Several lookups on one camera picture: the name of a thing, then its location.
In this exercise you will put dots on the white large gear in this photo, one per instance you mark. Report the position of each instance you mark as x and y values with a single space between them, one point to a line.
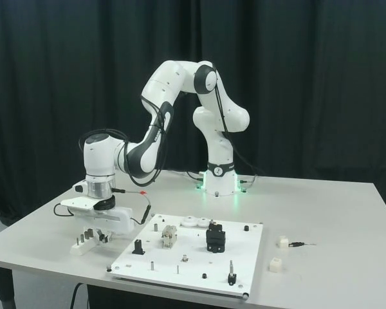
188 222

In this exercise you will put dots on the white peg holder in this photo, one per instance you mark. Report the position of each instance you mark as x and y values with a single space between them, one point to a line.
82 250

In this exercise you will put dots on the metal square peg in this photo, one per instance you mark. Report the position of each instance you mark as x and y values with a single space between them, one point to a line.
88 234
92 233

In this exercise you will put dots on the black curtain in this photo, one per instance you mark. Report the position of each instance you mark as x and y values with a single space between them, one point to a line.
51 64

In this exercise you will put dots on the small white plug holder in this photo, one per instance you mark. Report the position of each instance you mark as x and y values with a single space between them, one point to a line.
275 264
283 242

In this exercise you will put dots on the black wrist band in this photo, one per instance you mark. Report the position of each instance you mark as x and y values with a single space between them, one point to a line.
105 204

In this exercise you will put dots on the white task board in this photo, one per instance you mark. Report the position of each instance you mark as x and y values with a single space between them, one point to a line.
186 273

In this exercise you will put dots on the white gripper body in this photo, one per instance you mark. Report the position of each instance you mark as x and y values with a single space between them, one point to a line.
115 220

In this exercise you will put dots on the white medium gear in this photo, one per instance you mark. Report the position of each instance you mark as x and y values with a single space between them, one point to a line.
201 223

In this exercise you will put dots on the thin metal round peg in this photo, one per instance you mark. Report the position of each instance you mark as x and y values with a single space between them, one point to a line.
75 241

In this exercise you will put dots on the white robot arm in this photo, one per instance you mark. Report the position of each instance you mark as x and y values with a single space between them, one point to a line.
167 83

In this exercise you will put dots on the grey table leg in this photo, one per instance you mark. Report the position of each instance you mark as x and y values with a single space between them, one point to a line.
0 286

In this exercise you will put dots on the black USB plug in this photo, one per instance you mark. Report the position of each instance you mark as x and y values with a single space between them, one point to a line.
296 244

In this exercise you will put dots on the black D-SUB plug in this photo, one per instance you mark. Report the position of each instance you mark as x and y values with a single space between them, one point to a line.
216 239

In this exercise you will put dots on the flat white mounting plate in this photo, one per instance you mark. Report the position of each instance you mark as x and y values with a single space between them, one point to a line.
77 204

